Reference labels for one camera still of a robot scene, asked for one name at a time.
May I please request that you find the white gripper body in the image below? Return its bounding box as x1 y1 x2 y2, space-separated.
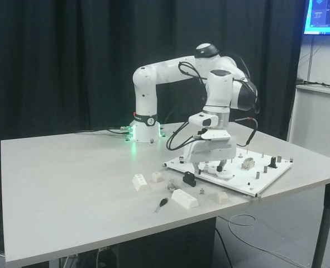
183 138 237 165

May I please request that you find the white large gear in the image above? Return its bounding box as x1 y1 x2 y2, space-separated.
216 170 235 180

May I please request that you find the black D-SUB plug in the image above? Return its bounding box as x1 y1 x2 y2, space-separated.
183 173 197 187

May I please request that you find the white task board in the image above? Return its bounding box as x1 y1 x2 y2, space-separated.
161 146 294 199

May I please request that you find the beige metal waterproof plug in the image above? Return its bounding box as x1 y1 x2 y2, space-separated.
165 180 180 193

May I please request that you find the long white peg holder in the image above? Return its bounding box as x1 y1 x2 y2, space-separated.
171 189 200 209
131 173 150 192

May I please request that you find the black Ethernet plug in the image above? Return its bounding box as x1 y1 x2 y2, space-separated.
154 197 170 214

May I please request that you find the black box under table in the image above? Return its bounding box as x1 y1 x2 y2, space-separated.
97 216 218 268

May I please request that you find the white cabinet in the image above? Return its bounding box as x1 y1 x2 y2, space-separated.
289 83 330 163

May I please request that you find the grey table leg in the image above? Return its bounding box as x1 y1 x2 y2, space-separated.
311 181 330 268

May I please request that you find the black curtain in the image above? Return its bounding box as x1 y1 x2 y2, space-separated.
0 0 303 179

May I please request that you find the blue screen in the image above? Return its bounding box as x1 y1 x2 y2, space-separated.
303 0 330 36

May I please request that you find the small white camera box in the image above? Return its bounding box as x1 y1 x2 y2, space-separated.
188 112 219 130

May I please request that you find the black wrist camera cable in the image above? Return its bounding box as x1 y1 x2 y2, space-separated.
166 120 202 152

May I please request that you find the thin black rod on wire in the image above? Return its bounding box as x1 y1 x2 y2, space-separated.
235 116 260 147

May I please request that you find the grey floor cable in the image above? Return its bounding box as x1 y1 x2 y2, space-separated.
227 214 312 268

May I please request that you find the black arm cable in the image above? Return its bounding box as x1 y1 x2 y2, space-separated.
178 54 259 114

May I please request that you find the black base cable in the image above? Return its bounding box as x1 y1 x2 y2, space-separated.
80 127 132 137

